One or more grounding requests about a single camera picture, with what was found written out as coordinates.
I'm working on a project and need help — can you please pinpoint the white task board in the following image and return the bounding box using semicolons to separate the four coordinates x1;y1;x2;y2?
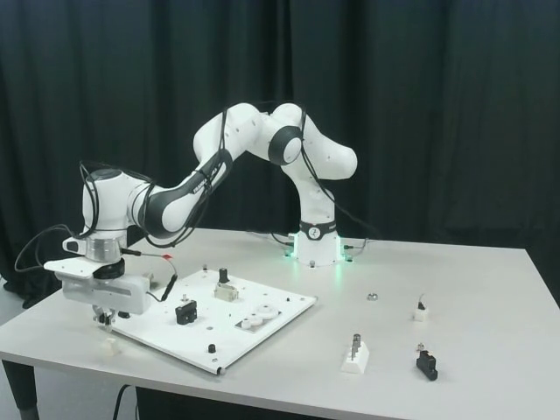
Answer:
98;269;318;376

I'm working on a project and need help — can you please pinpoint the black under-table panel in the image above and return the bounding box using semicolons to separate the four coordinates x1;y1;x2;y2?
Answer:
134;385;281;420

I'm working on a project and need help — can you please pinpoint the black floor cable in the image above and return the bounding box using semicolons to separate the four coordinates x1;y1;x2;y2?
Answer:
113;383;133;420

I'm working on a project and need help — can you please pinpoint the black base cable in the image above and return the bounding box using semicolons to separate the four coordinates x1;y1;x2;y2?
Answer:
325;192;382;263

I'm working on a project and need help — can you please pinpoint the black curtain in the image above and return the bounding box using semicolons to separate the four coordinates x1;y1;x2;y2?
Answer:
0;0;560;310

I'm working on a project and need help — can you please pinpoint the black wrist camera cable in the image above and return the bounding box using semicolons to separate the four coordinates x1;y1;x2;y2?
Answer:
14;224;87;307

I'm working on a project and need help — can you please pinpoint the black D-SUB plug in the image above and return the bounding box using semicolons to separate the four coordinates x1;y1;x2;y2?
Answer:
414;348;439;375

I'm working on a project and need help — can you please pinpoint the thin black rod on wire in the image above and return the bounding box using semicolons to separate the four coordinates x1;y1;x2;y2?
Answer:
122;247;180;304

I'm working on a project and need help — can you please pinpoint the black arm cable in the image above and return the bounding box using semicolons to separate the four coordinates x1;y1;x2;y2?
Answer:
78;99;338;247

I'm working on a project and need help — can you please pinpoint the white round peg holder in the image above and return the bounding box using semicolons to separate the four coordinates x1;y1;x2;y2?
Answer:
340;345;371;375

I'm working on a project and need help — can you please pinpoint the black table leg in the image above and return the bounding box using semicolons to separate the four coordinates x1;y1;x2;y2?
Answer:
1;359;35;420

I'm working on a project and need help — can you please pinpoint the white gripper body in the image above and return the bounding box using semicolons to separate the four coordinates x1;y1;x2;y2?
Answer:
60;273;149;317

